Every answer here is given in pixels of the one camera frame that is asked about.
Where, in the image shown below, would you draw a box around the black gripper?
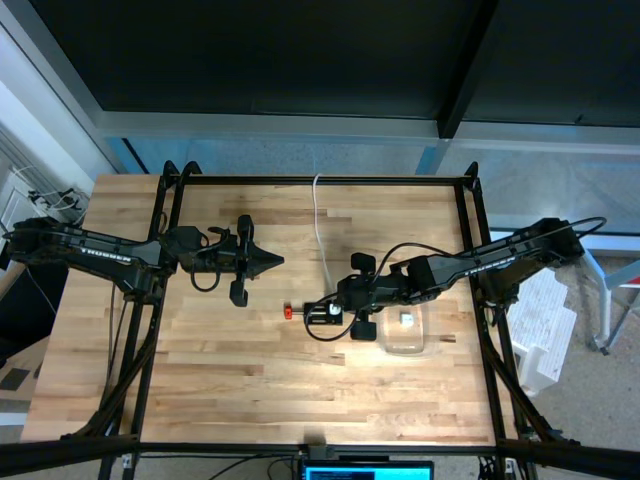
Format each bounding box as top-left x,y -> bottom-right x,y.
327,253 -> 416,341
189,215 -> 285,308

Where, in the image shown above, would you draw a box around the black clamp with red knob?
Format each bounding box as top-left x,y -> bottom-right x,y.
283,298 -> 351,326

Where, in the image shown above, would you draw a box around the clear plastic tub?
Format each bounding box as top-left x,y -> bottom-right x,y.
377,302 -> 436,359

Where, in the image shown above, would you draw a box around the blue laptop screen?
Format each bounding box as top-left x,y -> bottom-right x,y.
298,459 -> 435,480

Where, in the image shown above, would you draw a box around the white plastic step stool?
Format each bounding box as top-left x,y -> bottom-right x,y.
504,272 -> 581,399

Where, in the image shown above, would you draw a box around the grey metal stand legs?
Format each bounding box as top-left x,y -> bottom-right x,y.
579,247 -> 640,356

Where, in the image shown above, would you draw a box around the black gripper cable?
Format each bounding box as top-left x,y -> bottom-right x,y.
303,298 -> 369,343
189,269 -> 222,294

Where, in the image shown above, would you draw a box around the white socket cable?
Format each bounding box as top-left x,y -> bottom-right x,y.
312,173 -> 337,304

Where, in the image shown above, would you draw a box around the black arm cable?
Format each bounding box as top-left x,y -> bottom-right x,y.
369,243 -> 464,286

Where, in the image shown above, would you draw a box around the black metal frame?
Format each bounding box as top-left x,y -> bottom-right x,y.
0,0 -> 640,480

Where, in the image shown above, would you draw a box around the small black table camera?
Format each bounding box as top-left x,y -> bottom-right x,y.
299,435 -> 331,459

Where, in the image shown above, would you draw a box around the white and black cable bundle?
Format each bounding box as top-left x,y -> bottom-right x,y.
27,187 -> 86,212

